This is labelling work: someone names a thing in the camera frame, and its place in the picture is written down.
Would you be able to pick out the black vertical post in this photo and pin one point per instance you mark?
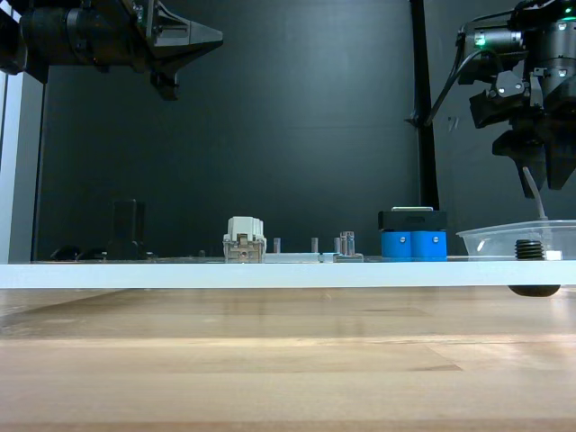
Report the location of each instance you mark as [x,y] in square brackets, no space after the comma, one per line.
[427,157]

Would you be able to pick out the clear acrylic socket block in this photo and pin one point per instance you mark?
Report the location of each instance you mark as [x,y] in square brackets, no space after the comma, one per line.
[292,257]

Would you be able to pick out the white RJ45 connector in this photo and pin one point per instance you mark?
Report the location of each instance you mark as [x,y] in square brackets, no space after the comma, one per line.
[554,255]

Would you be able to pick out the blue and black D-sub connector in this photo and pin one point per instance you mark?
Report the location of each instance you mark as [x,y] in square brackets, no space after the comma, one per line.
[414,245]

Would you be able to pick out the beige rectangular connector housing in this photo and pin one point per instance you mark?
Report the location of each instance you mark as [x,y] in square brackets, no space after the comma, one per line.
[243,238]

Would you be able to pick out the black rubber board foot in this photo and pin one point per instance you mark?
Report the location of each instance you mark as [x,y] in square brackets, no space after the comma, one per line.
[535,290]

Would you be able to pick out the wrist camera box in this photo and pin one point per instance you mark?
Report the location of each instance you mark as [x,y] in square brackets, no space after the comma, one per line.
[492,110]

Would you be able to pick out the small silver coaxial socket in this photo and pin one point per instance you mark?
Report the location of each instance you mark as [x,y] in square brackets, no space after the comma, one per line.
[347,243]

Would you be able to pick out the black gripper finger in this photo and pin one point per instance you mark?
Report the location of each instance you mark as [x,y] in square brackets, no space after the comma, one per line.
[562,144]
[198,33]
[532,175]
[180,56]

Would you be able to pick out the black threaded knob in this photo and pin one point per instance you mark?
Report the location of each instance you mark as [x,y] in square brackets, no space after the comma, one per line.
[528,249]

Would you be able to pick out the clear plastic tub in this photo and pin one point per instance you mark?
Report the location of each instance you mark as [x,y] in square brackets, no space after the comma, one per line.
[495,238]

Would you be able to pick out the white task board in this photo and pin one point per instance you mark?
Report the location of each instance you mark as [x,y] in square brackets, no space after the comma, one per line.
[270,274]

